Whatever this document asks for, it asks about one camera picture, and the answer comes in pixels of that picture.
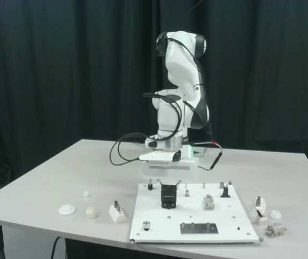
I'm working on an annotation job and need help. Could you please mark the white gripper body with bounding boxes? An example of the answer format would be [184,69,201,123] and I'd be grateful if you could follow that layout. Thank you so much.
[140,159,199,180]

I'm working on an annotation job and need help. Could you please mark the black D-SUB plug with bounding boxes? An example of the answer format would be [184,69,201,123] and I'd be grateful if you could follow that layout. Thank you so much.
[160,183,177,199]

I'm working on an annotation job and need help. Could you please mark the white task board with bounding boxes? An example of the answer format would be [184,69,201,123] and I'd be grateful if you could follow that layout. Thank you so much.
[129,182,262,239]

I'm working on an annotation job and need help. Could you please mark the black upright plug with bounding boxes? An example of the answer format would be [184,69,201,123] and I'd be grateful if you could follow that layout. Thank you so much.
[220,184,232,199]

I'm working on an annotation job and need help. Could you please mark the white sloped peg holder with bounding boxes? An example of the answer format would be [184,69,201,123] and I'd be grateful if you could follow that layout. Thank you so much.
[108,202,128,223]

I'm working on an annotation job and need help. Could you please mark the white plug holder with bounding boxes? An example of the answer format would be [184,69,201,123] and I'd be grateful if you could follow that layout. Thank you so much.
[249,196,268,225]

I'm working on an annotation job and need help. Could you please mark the white large gear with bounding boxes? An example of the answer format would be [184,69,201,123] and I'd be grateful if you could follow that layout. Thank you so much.
[58,205,76,217]

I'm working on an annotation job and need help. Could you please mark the white medium gear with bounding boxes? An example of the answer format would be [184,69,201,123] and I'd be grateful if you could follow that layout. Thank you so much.
[268,209,283,223]

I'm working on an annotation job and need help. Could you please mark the metal waterproof plug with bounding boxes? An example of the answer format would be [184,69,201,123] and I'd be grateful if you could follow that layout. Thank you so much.
[264,223,288,239]

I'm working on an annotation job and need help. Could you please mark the black curtains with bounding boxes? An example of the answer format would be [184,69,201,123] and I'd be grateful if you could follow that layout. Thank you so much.
[0,0,308,191]

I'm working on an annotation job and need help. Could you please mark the flat white mount plate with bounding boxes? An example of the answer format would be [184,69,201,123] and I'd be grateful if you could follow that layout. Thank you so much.
[138,149,182,164]

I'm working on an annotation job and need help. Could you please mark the silver wrist ring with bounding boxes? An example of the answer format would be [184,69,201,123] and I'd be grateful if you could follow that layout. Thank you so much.
[163,136,184,151]

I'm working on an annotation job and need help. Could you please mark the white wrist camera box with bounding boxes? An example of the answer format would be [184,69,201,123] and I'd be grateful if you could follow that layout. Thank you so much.
[144,137,163,149]

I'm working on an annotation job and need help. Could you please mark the thin black rod on wire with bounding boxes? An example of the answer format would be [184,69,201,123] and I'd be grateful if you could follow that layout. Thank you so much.
[198,139,224,171]

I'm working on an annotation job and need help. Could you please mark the black looped camera cable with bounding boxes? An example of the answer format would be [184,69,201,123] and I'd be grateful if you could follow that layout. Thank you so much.
[109,133,149,166]

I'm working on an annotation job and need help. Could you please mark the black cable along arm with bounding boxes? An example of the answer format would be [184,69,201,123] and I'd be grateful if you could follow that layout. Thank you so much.
[142,37,213,135]

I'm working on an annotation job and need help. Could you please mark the black cable under table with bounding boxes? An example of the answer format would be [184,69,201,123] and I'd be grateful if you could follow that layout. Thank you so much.
[51,236,66,259]

